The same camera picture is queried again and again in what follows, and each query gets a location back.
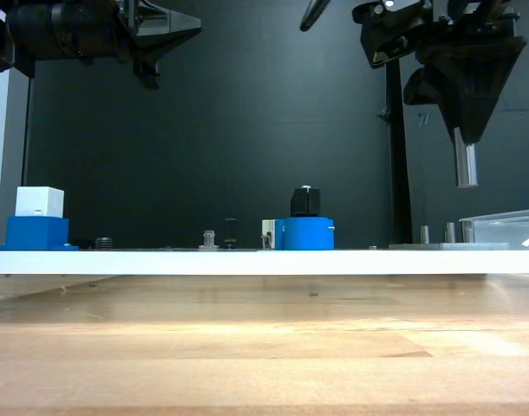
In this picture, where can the clear plastic tub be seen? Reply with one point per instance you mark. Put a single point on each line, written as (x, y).
(498, 229)

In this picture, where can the blue round holder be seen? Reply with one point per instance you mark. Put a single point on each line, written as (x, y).
(308, 234)

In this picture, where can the blue square mount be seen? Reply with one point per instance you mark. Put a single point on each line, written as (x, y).
(34, 234)

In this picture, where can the grey metal plate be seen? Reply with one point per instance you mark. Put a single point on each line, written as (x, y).
(442, 246)

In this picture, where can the white connector housing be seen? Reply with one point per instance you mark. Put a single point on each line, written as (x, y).
(271, 234)

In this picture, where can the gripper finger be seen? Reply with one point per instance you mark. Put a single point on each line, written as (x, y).
(416, 91)
(472, 86)
(184, 25)
(156, 45)

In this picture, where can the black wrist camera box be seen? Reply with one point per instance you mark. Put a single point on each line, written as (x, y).
(386, 43)

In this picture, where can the black knob block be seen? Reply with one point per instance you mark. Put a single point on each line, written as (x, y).
(305, 201)

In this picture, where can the white cube block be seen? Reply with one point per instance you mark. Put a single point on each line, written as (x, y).
(39, 201)

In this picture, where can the small metal threaded fitting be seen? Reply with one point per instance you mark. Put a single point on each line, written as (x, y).
(209, 240)

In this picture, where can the thick metal cylinder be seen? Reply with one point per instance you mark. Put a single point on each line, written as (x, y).
(467, 169)

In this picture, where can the thin metal peg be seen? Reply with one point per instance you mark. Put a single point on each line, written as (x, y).
(450, 232)
(425, 234)

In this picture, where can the white task board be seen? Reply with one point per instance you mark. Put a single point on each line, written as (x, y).
(264, 262)

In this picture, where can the black rectangular socket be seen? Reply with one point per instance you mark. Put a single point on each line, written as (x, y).
(231, 232)

